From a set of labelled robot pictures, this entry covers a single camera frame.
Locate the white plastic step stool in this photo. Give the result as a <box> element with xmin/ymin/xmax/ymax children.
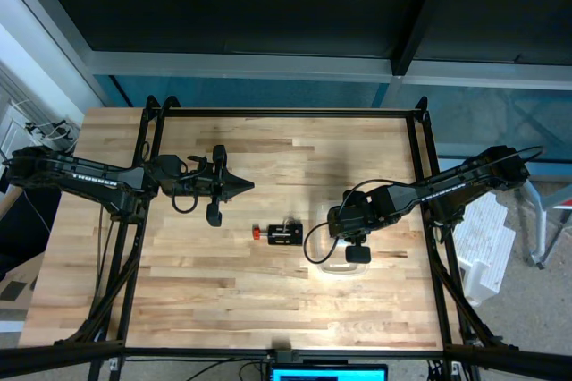
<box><xmin>450</xmin><ymin>192</ymin><xmax>518</xmax><ymax>307</ymax></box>

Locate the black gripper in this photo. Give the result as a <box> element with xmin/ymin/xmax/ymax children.
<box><xmin>344</xmin><ymin>203</ymin><xmax>382</xmax><ymax>266</ymax></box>
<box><xmin>181</xmin><ymin>144</ymin><xmax>256</xmax><ymax>227</ymax></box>

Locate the black vise with red knob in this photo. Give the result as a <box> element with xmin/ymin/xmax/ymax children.
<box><xmin>251</xmin><ymin>221</ymin><xmax>306</xmax><ymax>248</ymax></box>

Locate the clear plastic tub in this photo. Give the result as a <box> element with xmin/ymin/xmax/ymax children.
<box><xmin>311</xmin><ymin>199</ymin><xmax>372</xmax><ymax>278</ymax></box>

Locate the blue laptop screen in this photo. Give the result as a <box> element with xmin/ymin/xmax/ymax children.
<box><xmin>267</xmin><ymin>363</ymin><xmax>389</xmax><ymax>381</ymax></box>

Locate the small black camera block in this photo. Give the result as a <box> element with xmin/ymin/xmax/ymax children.
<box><xmin>272</xmin><ymin>339</ymin><xmax>297</xmax><ymax>363</ymax></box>

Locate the black and white cable bundle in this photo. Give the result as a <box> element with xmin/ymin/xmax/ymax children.
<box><xmin>24</xmin><ymin>119</ymin><xmax>76</xmax><ymax>143</ymax></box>

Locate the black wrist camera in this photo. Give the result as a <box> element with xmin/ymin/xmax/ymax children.
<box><xmin>327</xmin><ymin>205</ymin><xmax>350</xmax><ymax>238</ymax></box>

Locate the grey metal chair frame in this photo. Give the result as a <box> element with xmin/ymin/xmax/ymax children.
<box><xmin>513</xmin><ymin>179</ymin><xmax>572</xmax><ymax>271</ymax></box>

